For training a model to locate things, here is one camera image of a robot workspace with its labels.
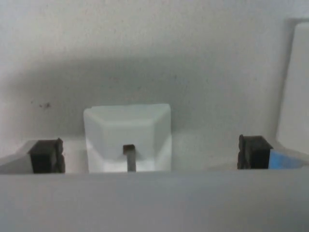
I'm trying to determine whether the metal square peg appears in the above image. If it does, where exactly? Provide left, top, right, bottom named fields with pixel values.
left=122, top=144, right=136, bottom=174

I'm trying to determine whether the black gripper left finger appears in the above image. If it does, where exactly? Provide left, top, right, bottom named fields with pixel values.
left=0, top=137, right=66, bottom=175

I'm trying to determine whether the white long holder with holes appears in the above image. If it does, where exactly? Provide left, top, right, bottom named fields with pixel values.
left=276, top=18, right=309, bottom=148

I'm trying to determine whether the white peg holder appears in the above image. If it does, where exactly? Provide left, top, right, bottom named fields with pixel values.
left=83, top=103, right=172, bottom=174

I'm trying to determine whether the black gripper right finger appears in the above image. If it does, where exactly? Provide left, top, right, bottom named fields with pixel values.
left=238, top=134, right=309, bottom=171

